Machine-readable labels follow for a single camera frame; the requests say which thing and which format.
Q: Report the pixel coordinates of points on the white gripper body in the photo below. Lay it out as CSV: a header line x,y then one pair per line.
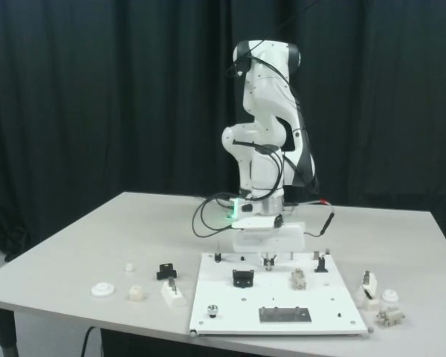
x,y
271,240

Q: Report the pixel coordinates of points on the metal BNC plug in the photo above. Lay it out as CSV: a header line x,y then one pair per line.
x,y
268,264

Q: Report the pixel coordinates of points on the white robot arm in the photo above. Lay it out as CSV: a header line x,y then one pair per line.
x,y
267,93

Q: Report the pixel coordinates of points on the beige metal connector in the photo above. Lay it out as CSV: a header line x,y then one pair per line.
x,y
390,317
299,279

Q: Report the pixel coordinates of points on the white task board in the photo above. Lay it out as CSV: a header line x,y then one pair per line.
x,y
282,294

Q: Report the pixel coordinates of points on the metal round peg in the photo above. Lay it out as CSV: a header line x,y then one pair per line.
x,y
173,288

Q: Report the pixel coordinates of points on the black D-SUB plug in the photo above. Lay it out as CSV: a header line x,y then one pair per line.
x,y
167,272

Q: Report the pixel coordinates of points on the white peg holder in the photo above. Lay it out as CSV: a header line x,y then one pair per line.
x,y
172,299

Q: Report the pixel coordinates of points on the white plug holder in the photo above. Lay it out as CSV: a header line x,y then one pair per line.
x,y
369,303
371,284

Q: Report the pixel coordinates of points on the white medium gear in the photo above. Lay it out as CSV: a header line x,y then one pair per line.
x,y
390,296

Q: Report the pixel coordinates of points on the cream round plastic part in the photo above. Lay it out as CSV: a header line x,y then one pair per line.
x,y
138,293

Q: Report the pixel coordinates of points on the white small gear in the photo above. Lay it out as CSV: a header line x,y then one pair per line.
x,y
129,267

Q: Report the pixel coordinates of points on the white large gear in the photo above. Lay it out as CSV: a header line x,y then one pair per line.
x,y
103,290

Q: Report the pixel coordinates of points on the black curtain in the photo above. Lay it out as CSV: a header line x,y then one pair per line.
x,y
96,93

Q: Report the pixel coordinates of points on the black table leg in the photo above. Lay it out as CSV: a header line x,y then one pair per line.
x,y
2,331

